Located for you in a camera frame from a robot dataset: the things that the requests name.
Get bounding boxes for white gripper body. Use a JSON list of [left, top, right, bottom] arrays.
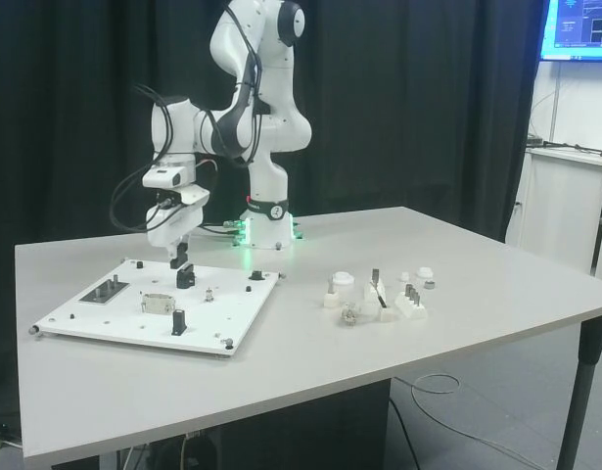
[[144, 204, 204, 249]]

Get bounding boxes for black D-SUB plug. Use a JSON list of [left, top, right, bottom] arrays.
[[175, 262, 197, 290]]

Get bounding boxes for flat white mounting plate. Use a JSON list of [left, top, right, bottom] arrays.
[[175, 184, 209, 207]]

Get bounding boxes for white task board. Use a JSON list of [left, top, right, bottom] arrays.
[[26, 258, 287, 361]]

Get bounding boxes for black curtains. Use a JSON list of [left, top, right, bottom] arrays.
[[0, 0, 551, 447]]

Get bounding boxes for white square peg holder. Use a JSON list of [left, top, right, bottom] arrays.
[[362, 279, 388, 306]]

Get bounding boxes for white round peg holder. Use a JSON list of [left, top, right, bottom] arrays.
[[394, 289, 429, 320]]

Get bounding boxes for white cabinet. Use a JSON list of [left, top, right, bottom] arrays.
[[504, 144, 602, 284]]

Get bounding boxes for dark table leg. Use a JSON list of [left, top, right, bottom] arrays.
[[557, 310, 602, 470]]

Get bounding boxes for blue screen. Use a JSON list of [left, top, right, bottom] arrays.
[[538, 0, 602, 63]]

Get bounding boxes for small white camera box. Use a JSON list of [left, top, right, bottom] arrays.
[[142, 165, 191, 190]]

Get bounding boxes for black camera cable loop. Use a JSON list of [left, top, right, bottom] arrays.
[[110, 165, 160, 232]]

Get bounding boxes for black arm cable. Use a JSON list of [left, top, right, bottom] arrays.
[[133, 0, 265, 163]]

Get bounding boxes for grey floor cable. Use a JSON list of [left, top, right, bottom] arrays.
[[410, 373, 571, 464]]

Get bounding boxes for black floor cable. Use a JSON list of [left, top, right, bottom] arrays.
[[388, 399, 432, 470]]

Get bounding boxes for black cable on cabinet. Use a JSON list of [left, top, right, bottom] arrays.
[[542, 140, 602, 159]]

